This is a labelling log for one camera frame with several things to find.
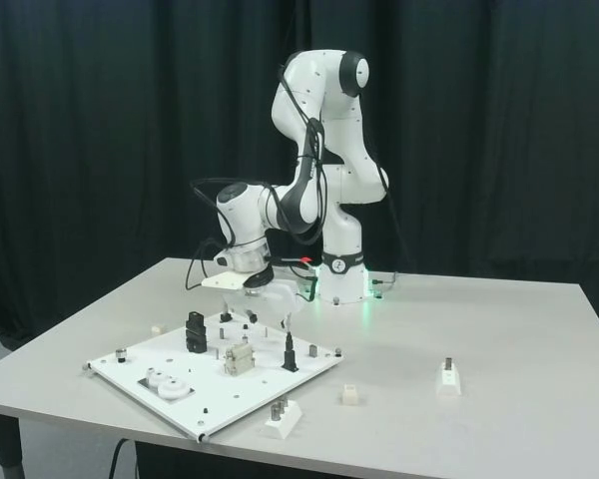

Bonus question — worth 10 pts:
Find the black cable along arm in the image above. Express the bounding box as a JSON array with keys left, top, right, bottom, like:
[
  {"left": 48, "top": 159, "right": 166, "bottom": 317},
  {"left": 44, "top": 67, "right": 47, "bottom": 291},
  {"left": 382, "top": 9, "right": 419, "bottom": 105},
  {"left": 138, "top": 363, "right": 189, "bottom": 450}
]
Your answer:
[{"left": 183, "top": 59, "right": 331, "bottom": 291}]

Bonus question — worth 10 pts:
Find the black curtain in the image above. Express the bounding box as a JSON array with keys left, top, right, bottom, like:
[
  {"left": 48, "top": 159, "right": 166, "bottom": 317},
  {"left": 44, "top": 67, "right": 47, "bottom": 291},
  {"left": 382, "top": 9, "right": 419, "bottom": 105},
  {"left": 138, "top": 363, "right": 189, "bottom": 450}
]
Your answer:
[{"left": 0, "top": 0, "right": 599, "bottom": 340}]

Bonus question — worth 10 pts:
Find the black D-SUB plug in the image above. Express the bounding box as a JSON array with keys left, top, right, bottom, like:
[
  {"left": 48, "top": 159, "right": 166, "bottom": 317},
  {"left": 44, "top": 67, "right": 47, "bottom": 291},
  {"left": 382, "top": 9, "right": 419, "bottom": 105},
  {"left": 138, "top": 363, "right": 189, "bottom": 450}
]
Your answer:
[{"left": 184, "top": 309, "right": 209, "bottom": 353}]

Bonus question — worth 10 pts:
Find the black floor cable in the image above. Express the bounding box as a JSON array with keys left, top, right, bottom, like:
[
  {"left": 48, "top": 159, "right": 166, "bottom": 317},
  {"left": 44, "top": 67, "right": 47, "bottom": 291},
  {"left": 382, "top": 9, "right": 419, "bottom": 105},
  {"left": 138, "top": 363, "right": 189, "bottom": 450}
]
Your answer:
[{"left": 109, "top": 437, "right": 137, "bottom": 479}]

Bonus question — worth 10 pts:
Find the white three-hole peg holder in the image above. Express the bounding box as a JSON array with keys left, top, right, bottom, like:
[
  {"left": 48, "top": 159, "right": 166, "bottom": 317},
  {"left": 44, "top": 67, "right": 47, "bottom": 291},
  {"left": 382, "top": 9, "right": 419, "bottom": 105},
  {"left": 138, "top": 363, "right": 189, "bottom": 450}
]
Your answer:
[{"left": 262, "top": 401, "right": 303, "bottom": 440}]

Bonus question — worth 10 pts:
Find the flat white mounting plate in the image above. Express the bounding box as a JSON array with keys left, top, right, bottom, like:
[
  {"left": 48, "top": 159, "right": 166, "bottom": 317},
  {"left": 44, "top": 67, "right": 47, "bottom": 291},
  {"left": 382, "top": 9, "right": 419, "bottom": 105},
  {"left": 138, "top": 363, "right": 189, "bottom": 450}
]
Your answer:
[{"left": 201, "top": 272, "right": 247, "bottom": 290}]

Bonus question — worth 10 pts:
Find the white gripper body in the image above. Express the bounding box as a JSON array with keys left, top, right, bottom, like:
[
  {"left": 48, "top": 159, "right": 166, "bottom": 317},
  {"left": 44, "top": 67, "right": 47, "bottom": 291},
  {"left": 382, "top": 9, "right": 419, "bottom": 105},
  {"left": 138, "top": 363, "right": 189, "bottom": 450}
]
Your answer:
[{"left": 219, "top": 278, "right": 301, "bottom": 317}]

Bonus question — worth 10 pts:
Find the black plug with thin cable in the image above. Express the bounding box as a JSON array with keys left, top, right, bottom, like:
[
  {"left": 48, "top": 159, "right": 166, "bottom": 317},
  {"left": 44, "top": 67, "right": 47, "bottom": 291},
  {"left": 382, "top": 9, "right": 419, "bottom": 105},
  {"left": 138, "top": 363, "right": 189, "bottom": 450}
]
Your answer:
[{"left": 281, "top": 327, "right": 300, "bottom": 373}]

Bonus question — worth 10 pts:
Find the dark table leg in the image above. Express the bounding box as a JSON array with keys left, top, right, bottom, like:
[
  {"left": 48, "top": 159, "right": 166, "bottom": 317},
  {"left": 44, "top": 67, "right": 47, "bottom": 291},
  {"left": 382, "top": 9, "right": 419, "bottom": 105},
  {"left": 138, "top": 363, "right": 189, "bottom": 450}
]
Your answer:
[{"left": 0, "top": 409, "right": 25, "bottom": 479}]

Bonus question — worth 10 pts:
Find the white square peg holder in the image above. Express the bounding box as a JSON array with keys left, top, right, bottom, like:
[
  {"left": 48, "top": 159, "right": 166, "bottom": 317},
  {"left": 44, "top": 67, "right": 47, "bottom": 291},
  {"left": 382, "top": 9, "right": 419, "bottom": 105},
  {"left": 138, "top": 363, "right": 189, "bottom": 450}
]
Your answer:
[{"left": 434, "top": 368, "right": 463, "bottom": 398}]

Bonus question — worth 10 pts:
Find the black base cable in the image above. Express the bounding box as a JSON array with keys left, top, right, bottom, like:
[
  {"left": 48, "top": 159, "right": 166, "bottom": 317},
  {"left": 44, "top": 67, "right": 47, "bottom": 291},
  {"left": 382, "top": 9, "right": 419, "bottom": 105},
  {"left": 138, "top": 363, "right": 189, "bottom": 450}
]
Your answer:
[{"left": 370, "top": 271, "right": 399, "bottom": 291}]

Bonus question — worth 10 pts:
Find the white task board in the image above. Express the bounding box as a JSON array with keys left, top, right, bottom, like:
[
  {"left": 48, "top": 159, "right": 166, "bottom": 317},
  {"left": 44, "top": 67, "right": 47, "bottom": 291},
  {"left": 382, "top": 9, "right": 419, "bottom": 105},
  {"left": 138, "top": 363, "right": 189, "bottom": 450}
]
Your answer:
[{"left": 82, "top": 308, "right": 345, "bottom": 443}]

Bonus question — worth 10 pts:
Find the grey rectangular connector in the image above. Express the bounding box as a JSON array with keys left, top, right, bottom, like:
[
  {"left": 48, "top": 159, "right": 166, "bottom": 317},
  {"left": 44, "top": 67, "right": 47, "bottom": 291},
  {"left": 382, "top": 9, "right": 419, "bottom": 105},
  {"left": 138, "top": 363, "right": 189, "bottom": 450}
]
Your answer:
[{"left": 223, "top": 343, "right": 249, "bottom": 375}]

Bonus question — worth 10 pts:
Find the white large gear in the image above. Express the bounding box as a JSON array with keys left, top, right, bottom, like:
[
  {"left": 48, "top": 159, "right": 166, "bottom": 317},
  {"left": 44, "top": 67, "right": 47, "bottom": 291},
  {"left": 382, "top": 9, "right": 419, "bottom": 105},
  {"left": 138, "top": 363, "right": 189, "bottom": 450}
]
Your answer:
[{"left": 159, "top": 379, "right": 189, "bottom": 403}]

